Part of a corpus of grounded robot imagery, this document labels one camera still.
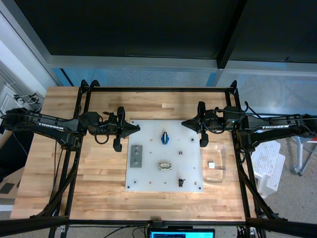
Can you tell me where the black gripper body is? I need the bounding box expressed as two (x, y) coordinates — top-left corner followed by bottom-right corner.
(197, 101), (223, 147)
(101, 106), (126, 153)

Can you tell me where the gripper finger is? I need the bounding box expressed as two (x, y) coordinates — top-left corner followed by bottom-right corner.
(123, 119), (141, 130)
(181, 115), (199, 124)
(181, 123), (199, 132)
(123, 129), (141, 139)

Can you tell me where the blue connector clamp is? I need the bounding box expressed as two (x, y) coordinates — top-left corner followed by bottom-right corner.
(159, 131), (170, 145)

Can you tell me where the beige multi-pin connector housing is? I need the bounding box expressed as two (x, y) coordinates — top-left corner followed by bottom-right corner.
(158, 161), (173, 172)

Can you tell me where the grey metal plate with pegs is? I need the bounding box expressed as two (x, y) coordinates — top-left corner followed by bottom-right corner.
(129, 144), (144, 169)

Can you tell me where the clear plastic tub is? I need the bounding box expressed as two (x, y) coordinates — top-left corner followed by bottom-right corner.
(201, 143), (227, 186)

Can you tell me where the white task board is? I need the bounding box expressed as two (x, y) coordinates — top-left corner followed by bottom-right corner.
(125, 119), (204, 193)

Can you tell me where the laptop screen with blue edge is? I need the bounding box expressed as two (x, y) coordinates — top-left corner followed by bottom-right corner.
(148, 228), (215, 238)

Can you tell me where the brown cardboard box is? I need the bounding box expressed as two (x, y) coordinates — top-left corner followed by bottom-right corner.
(0, 166), (25, 199)

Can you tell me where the black metal frame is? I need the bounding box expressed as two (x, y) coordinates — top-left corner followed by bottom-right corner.
(0, 79), (317, 238)

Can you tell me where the black and white cable bundle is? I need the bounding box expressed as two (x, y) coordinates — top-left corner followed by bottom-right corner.
(13, 93), (42, 105)

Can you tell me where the black table-level camera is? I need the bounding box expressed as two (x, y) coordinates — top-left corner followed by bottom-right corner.
(151, 214), (166, 229)

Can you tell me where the black laptop cable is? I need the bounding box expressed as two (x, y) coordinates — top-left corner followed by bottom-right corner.
(132, 226), (149, 238)

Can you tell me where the grey metal chair frame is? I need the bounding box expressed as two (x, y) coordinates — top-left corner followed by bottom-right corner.
(289, 135), (317, 177)

